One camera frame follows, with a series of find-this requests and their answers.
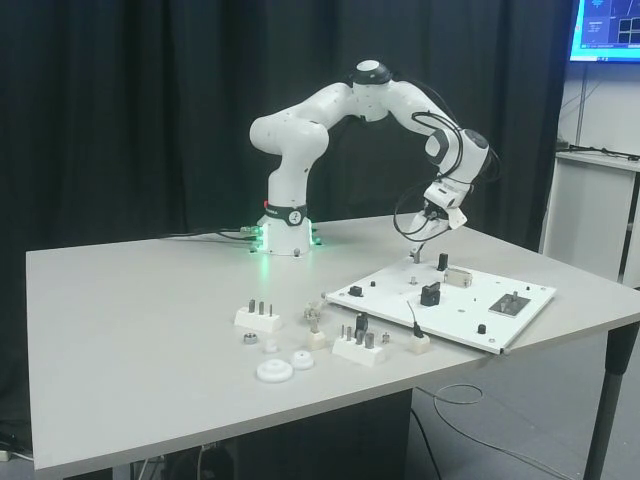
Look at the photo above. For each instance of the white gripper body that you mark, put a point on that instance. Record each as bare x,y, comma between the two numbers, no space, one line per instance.
432,226

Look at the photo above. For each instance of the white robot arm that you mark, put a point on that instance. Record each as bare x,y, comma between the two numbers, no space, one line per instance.
290,165

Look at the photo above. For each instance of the white peg holder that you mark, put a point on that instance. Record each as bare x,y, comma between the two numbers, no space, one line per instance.
360,352
257,320

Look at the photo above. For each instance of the white task board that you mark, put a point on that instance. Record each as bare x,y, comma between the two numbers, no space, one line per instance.
450,310

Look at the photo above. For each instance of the small white plug holder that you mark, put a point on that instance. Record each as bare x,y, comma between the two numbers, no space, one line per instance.
315,341
420,345

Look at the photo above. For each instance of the small metal plug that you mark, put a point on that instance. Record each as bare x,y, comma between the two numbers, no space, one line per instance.
386,338

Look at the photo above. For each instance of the white cabinet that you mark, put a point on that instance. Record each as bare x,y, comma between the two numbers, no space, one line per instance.
590,215

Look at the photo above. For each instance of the white medium gear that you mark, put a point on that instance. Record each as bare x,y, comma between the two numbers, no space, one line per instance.
302,361

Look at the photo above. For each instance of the metal bolt nut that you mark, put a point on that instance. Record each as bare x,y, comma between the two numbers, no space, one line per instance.
250,338

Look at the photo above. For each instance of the white large gear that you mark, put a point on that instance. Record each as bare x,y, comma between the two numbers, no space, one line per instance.
274,371

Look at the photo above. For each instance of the grey table leg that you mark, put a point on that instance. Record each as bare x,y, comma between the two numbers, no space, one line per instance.
610,400

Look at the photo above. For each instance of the blue screen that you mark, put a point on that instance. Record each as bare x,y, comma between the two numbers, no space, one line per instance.
607,30

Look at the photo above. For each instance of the black curtain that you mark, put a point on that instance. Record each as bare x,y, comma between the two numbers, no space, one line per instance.
150,100

